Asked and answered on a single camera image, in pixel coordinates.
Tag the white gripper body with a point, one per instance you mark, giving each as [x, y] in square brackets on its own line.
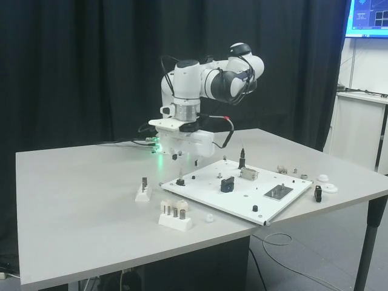
[203, 142]

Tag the white small gear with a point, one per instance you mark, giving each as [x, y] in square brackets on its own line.
[209, 218]

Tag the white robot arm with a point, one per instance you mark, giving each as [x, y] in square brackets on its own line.
[188, 82]

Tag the white medium gear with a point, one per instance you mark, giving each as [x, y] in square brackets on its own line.
[322, 177]

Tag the white large gear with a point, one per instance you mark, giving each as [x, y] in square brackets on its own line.
[330, 188]

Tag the white wrist mounting plate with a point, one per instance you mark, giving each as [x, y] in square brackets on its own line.
[163, 122]

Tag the white task board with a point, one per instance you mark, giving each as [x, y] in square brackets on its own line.
[212, 197]

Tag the metal square peg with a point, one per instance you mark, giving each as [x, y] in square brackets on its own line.
[144, 183]

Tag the white square peg holder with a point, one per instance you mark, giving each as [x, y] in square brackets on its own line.
[143, 195]

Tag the metal round peg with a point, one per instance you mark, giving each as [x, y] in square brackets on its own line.
[175, 212]
[182, 214]
[166, 210]

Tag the white round peg holder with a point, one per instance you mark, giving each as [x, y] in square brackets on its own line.
[174, 224]

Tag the metal bolt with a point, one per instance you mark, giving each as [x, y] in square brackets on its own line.
[295, 170]

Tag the black under-table cabinet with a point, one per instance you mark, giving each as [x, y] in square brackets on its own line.
[197, 266]

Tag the metal nut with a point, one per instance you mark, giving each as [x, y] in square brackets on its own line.
[303, 175]

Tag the black D-SUB plug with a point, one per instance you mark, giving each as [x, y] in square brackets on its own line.
[317, 194]

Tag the black curtain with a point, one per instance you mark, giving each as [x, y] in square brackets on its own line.
[91, 60]

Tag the black table leg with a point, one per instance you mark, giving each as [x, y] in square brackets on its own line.
[368, 242]

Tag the blue screen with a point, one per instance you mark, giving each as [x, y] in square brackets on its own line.
[368, 18]

